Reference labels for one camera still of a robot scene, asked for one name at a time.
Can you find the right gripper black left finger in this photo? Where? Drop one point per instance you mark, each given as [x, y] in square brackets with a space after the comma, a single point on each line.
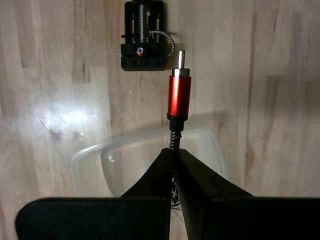
[155, 182]

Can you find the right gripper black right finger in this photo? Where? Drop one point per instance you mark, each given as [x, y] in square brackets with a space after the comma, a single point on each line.
[197, 185]

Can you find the black vise hub orange knob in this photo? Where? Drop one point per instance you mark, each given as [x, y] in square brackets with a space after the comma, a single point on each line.
[130, 63]

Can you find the red RCA socket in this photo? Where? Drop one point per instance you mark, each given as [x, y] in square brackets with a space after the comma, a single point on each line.
[140, 52]

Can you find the clear plastic tub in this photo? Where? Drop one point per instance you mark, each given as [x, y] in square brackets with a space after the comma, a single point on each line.
[130, 162]

